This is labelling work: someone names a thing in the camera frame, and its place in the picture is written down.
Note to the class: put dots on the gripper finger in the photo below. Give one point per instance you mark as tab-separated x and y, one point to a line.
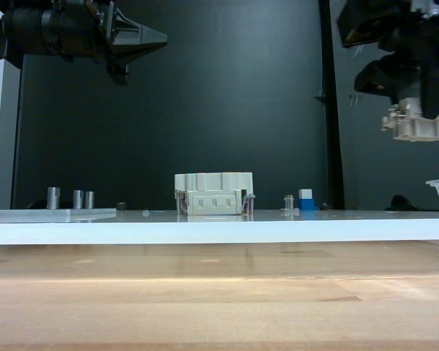
434	95
409	77
139	52
131	33

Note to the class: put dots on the grey HAN10-E connector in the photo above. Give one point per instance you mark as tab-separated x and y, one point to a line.
417	128

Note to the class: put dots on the small blue white connector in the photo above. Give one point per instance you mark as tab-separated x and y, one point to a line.
307	204

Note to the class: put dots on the beige connector base housing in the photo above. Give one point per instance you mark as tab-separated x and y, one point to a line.
214	197

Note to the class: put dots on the clear plastic standoff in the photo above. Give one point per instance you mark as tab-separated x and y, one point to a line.
289	204

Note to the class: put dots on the black screw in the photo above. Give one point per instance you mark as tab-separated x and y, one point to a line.
121	205

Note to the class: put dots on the flat metal bar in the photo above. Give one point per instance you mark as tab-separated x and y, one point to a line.
58	215

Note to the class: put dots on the white board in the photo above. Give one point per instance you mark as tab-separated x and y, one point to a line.
219	230

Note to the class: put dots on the grey wall post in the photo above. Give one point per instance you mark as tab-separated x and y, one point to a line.
3	146

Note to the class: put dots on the short metal post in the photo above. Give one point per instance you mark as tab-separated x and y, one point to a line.
53	199
90	201
78	200

